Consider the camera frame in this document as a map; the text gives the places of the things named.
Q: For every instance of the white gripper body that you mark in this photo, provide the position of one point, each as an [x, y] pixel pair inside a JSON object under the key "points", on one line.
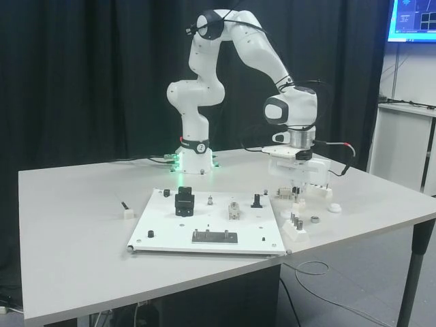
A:
{"points": [[306, 170]]}

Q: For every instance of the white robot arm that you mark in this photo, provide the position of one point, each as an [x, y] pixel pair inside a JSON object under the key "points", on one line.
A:
{"points": [[204, 95]]}

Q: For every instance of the beige waterproof plug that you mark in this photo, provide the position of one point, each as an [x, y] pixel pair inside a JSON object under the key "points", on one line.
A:
{"points": [[284, 192]]}

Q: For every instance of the cream plug holder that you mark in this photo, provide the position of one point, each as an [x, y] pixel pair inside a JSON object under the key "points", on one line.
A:
{"points": [[299, 204]]}

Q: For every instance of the white square peg holder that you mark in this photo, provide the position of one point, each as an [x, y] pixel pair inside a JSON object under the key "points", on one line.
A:
{"points": [[320, 194]]}

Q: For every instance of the metal round peg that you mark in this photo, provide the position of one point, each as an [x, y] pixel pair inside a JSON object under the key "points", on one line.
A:
{"points": [[292, 217], [296, 221], [301, 225]]}

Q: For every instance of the flat white mounting plate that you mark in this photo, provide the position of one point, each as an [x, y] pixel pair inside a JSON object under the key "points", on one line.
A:
{"points": [[277, 151]]}

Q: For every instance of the white medium gear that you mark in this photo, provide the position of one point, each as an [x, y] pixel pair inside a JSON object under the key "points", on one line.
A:
{"points": [[335, 208]]}

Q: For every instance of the white round peg holder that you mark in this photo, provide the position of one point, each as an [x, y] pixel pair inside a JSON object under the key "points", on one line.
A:
{"points": [[295, 235]]}

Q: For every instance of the metal BNC plug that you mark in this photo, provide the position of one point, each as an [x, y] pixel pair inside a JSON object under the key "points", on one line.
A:
{"points": [[210, 201]]}

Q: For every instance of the white task board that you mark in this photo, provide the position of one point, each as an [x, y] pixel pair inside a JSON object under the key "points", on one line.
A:
{"points": [[211, 221]]}

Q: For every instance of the white cabinet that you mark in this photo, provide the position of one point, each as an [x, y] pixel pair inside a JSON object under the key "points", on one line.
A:
{"points": [[405, 146]]}

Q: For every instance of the black table leg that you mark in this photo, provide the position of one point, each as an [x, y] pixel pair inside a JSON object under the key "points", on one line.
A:
{"points": [[417, 255]]}

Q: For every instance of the small white USB holder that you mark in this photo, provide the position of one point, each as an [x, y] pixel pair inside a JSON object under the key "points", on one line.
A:
{"points": [[128, 214]]}

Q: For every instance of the black USB plug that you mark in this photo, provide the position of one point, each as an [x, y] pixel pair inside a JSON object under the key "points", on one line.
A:
{"points": [[124, 205]]}

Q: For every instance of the blue screen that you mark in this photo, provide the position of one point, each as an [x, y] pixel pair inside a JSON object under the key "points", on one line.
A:
{"points": [[413, 20]]}

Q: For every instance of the black curtain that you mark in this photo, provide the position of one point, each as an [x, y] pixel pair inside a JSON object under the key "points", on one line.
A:
{"points": [[68, 68]]}

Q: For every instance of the white power strip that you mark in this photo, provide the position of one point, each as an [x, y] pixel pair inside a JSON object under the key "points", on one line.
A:
{"points": [[2, 309]]}

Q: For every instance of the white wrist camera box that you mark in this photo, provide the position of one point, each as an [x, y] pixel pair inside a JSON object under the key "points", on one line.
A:
{"points": [[281, 137]]}

